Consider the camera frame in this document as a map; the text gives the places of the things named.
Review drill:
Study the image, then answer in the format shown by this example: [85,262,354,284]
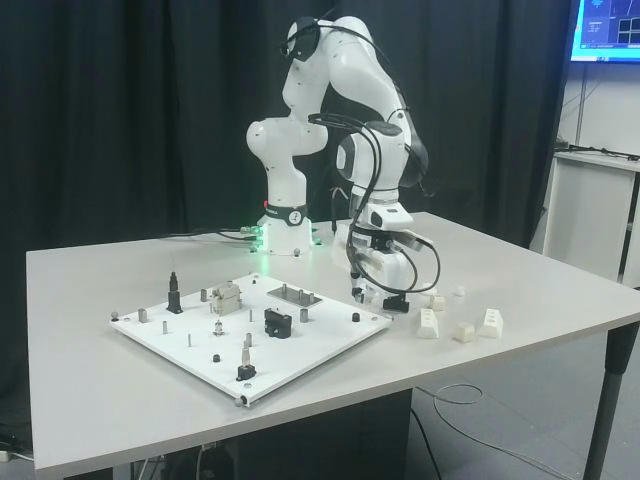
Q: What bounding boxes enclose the white holder with holes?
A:
[413,308,442,341]
[476,307,507,339]

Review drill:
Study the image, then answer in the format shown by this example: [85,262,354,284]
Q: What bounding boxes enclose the black base cables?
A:
[158,225,263,246]

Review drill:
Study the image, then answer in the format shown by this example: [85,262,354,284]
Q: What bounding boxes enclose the white task board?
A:
[109,272,394,407]

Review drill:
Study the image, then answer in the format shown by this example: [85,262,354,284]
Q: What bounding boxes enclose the white cabinet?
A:
[541,148,640,292]

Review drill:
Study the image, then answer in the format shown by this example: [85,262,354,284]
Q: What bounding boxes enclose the black upright plug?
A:
[166,269,185,316]

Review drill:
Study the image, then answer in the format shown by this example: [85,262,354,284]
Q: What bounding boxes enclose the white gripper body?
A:
[345,246,420,302]

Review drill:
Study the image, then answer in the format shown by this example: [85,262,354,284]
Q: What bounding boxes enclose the black curtain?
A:
[0,0,581,261]

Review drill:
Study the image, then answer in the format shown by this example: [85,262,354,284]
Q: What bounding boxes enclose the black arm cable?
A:
[307,112,442,293]

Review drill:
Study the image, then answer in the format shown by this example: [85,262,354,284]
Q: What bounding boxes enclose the blue screen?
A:
[569,0,640,64]

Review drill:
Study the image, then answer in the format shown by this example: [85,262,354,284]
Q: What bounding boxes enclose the grey floor cable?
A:
[412,381,502,480]

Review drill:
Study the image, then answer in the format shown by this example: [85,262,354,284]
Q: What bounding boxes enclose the metal USB plug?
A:
[236,331,258,382]

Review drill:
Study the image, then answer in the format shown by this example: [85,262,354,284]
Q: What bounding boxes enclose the dark table leg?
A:
[588,323,630,480]

